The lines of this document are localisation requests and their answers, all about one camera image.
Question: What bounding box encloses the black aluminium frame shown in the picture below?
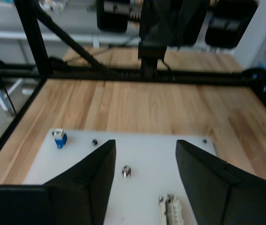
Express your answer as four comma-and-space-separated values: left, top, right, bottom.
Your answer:
0, 0, 266, 179

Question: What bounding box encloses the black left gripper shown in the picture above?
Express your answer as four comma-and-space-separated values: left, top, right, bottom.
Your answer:
97, 0, 259, 49

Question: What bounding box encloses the blue square connector mount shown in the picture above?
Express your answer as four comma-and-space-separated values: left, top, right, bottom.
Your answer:
54, 133, 68, 150

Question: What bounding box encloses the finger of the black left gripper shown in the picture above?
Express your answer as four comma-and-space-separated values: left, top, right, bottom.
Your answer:
178, 0, 208, 46

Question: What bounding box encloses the white jack connector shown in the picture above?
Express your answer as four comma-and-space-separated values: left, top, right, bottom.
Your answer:
52, 127, 65, 139

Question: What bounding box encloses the beige rectangular connector housing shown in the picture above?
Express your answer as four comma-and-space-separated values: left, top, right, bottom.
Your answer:
158, 194, 185, 225

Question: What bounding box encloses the white taskboard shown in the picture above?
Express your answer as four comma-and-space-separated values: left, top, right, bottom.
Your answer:
22, 128, 218, 225

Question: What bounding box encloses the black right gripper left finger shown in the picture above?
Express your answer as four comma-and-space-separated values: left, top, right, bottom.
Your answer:
0, 140, 117, 225

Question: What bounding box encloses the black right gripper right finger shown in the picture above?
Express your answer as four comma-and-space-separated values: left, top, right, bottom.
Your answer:
176, 140, 266, 225

